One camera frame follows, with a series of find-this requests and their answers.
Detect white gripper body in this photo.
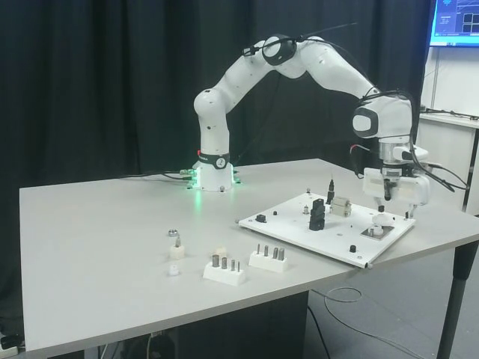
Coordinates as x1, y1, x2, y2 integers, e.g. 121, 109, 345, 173
363, 167, 432, 206

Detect small white box dark window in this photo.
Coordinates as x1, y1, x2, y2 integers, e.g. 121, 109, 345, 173
392, 144, 430, 162

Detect beige rectangular connector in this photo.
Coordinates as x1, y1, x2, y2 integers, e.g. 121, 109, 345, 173
330, 197, 353, 219

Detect black D-SUB plug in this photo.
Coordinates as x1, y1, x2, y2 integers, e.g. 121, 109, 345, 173
308, 198, 326, 231

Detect white task board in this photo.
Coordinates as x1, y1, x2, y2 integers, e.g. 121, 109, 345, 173
237, 191, 417, 269

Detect black table leg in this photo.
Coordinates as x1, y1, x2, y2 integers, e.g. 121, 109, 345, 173
436, 245, 473, 359

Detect white square peg holder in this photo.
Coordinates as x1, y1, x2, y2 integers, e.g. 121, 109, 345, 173
248, 251, 289, 274

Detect blue screen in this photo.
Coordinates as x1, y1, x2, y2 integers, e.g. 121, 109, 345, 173
429, 0, 479, 48

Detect white round peg holder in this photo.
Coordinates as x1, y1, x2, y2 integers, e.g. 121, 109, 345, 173
201, 261, 248, 287

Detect black curtain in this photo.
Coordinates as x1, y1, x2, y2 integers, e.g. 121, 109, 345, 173
0, 0, 431, 340

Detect silver flange ring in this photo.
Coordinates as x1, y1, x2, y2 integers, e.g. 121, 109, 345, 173
378, 141, 400, 162

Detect black looped wrist cable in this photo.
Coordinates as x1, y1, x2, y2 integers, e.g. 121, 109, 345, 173
409, 149, 471, 191

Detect grey floor cable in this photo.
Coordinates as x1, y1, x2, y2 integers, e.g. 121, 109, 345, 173
323, 286, 439, 359

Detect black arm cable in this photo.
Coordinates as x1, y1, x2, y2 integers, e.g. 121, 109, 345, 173
242, 34, 418, 150

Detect black floor cable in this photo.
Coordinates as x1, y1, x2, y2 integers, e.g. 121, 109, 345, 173
307, 304, 330, 359

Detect thin black cable tie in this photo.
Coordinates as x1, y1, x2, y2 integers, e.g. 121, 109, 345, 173
299, 22, 359, 40

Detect black base cable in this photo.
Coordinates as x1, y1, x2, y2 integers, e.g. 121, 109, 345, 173
126, 170, 196, 181

